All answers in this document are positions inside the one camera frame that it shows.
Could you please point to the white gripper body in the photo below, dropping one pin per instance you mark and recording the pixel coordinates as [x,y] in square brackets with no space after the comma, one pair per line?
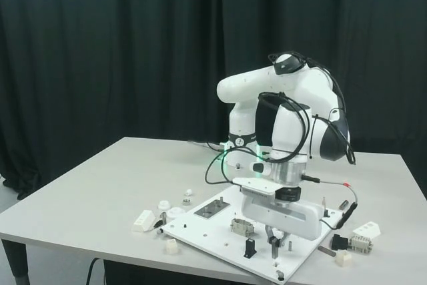
[293,220]

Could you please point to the metal square peg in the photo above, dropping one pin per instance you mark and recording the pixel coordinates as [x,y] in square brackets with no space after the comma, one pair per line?
[324,204]
[275,252]

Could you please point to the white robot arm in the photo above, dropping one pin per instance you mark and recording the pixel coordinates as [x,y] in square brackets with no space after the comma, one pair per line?
[300,88]

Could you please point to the small metal peg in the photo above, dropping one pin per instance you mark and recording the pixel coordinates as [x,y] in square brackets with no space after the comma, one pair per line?
[290,245]

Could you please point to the metal round peg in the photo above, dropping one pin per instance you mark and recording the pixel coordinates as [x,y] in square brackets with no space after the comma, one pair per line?
[326,250]
[344,204]

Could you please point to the white peg holder block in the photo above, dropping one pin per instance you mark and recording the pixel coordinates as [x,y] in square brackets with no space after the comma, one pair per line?
[142,221]
[367,230]

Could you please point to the black D-SUB plug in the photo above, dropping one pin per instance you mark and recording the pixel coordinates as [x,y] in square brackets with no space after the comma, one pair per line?
[339,242]

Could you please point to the white task board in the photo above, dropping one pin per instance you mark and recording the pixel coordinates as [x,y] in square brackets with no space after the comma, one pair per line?
[213,231]

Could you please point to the small white holder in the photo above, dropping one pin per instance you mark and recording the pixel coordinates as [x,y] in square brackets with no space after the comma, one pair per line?
[171,246]
[343,259]

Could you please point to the white small gear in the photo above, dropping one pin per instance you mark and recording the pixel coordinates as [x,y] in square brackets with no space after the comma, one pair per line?
[189,192]

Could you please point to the white large gear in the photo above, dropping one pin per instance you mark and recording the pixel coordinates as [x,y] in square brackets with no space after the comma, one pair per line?
[173,214]

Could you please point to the metal BNC plug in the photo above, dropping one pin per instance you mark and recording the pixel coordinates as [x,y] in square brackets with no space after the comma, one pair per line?
[163,215]

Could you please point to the white medium gear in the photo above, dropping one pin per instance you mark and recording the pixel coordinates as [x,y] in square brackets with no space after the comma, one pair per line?
[164,205]

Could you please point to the black Ethernet plug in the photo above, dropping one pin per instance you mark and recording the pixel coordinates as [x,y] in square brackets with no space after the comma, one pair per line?
[158,224]

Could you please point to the black curtain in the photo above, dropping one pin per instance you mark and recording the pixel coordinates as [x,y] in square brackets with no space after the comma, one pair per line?
[133,48]

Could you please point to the dark table leg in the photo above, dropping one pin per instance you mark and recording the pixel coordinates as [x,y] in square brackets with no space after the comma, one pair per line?
[13,260]

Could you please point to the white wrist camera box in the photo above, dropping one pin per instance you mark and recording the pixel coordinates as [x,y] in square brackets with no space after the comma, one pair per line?
[260,168]

